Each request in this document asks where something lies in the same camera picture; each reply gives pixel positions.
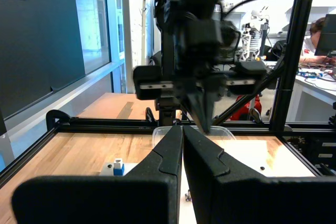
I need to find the person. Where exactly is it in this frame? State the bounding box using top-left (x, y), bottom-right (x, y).
top-left (299, 16), bottom-right (336, 65)

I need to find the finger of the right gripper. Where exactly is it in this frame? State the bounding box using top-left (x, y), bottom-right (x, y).
top-left (202, 76), bottom-right (220, 134)
top-left (182, 87), bottom-right (208, 132)

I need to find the blue socket block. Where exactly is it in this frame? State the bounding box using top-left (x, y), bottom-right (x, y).
top-left (113, 157), bottom-right (125, 176)

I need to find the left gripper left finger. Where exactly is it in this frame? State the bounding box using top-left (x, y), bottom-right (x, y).
top-left (12, 125), bottom-right (184, 224)

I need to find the clear plastic container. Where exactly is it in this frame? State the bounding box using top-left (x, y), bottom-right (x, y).
top-left (151, 125), bottom-right (237, 154)

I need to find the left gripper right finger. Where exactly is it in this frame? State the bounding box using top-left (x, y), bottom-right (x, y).
top-left (183, 125), bottom-right (336, 224)

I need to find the white task board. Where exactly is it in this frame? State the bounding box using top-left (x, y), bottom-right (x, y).
top-left (101, 139), bottom-right (317, 224)

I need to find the white desk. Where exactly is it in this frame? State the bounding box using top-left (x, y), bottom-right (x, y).
top-left (286, 68), bottom-right (336, 123)

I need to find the black frame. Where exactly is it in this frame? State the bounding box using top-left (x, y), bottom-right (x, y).
top-left (0, 0), bottom-right (336, 189)

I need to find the white humanoid robot figure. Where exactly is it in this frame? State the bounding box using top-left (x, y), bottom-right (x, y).
top-left (239, 5), bottom-right (270, 61)

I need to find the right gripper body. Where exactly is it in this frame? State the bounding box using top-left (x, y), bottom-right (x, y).
top-left (133, 61), bottom-right (268, 101)

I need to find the black computer monitor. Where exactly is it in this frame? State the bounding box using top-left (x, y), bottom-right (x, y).
top-left (313, 13), bottom-right (336, 57)

